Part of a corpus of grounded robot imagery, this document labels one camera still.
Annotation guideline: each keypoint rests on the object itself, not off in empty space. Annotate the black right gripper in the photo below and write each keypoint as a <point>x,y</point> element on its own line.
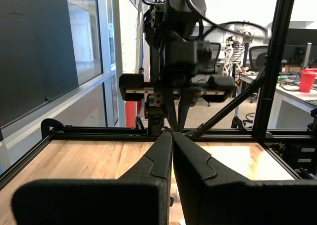
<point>131,83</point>

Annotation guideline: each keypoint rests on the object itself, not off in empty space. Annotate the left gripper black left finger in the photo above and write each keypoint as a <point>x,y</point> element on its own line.
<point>99,202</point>

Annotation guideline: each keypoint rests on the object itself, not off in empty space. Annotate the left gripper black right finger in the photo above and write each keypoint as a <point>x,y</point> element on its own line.
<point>247,205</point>

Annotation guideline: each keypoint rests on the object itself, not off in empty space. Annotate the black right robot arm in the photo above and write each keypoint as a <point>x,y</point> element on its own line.
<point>183,12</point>

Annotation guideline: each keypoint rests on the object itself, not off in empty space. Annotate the red cabinet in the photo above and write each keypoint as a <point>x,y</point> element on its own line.
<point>130,113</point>

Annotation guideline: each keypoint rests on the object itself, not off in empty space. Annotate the black mesh office chair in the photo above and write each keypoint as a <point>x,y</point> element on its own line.
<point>215,59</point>
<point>257,59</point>

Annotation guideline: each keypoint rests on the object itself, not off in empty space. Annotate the white lattice robot figure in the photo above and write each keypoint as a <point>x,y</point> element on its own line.
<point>229,54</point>

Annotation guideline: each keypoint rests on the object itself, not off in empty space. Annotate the white desk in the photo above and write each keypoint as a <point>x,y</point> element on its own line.
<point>284,96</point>

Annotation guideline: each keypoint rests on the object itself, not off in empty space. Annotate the red plastic cup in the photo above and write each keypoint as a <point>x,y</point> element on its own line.
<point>307,81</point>

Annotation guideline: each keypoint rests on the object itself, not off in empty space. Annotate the black computer monitor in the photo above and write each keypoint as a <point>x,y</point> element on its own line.
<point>297,49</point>

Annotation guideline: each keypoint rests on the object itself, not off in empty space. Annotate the black aluminium frame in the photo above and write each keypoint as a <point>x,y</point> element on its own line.
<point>273,61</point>

